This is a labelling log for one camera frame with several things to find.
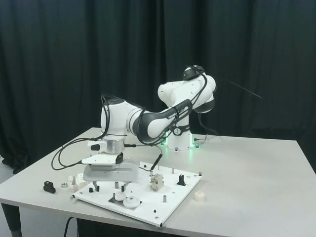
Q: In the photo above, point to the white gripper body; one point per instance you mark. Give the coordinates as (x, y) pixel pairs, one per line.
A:
(111, 175)

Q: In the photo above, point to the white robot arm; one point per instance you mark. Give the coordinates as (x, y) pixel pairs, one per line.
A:
(113, 118)

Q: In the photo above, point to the white large gear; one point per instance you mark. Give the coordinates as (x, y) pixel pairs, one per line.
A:
(132, 203)

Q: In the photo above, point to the white small gear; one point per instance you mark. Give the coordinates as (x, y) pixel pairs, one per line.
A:
(198, 196)

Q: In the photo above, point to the flat white mounting plate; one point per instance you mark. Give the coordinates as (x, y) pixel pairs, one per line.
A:
(101, 160)

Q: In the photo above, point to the white holder block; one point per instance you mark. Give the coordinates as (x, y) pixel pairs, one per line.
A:
(81, 179)

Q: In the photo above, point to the white peg holder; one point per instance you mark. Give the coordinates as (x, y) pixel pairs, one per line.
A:
(72, 187)

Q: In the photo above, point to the white task board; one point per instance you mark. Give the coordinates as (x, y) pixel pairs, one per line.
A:
(148, 209)

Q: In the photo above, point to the metal nut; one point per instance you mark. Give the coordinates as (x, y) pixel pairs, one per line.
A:
(64, 185)

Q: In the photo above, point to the dark metal round peg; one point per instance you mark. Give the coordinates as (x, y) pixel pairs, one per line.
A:
(164, 199)

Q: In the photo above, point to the dark table side panel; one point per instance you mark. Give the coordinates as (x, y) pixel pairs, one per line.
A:
(116, 229)

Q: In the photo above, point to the black D-SUB plug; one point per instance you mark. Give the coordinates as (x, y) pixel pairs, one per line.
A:
(49, 187)

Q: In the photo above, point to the black upright plug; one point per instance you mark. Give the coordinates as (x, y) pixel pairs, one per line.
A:
(181, 181)

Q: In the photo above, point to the black table leg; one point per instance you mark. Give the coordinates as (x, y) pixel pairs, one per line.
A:
(11, 219)

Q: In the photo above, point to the black curtain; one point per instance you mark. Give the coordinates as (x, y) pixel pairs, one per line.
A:
(74, 49)

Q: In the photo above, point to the thin black zip tie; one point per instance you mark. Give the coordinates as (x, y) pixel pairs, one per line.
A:
(243, 88)

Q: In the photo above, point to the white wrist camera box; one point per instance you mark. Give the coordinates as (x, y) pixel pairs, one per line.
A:
(97, 144)

